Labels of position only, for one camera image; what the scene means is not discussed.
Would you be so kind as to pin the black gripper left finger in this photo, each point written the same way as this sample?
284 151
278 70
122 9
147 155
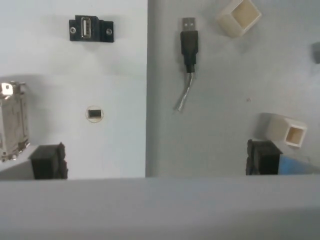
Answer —
46 162

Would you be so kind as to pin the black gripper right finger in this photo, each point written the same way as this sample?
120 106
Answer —
265 160

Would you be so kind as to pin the small white square holder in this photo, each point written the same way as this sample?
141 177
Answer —
277 127

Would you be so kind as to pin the white task board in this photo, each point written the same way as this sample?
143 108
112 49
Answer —
120 75

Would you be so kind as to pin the large white square holder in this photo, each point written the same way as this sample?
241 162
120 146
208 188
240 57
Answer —
232 22

